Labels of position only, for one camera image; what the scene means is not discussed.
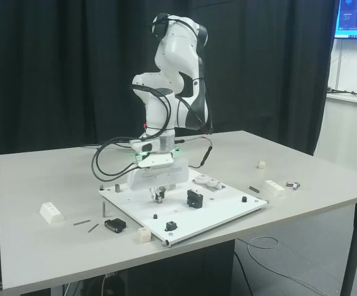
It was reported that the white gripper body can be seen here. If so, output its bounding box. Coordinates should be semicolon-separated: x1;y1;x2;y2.
126;156;189;191

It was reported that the black block plug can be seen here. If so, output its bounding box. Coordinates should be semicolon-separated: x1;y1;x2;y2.
186;189;205;209

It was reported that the small white square holder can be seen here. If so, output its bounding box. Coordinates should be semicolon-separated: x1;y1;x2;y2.
137;227;152;243

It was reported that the black D-SUB plug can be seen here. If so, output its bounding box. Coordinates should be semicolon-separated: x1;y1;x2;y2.
104;218;128;234

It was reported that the white large gear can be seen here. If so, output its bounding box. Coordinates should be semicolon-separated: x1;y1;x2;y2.
207;178;224;191

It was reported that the white task board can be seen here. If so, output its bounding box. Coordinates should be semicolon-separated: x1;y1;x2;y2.
99;165;271;248

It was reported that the long white peg holder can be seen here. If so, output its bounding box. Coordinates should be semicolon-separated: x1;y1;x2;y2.
39;201;66;224

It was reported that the white three-hole holder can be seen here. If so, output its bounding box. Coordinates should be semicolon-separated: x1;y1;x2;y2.
264;179;287;197

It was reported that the black curtain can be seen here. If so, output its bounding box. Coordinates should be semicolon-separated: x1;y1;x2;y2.
0;0;337;280

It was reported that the white cabinet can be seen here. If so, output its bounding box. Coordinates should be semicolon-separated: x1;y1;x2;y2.
313;88;357;179

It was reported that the black table leg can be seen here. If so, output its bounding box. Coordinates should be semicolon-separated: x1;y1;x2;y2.
340;196;357;296

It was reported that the blue screen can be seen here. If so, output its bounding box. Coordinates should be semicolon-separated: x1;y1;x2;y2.
333;0;357;40

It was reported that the white flat mount plate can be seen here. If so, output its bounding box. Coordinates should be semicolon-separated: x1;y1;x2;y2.
137;152;176;170

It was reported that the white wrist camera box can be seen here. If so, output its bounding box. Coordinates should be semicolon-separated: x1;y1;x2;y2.
129;138;162;154

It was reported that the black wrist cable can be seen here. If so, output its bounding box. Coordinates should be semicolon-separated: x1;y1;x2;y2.
92;138;146;183

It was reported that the grey floor cable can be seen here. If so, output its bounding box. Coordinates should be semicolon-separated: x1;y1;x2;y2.
236;235;353;296

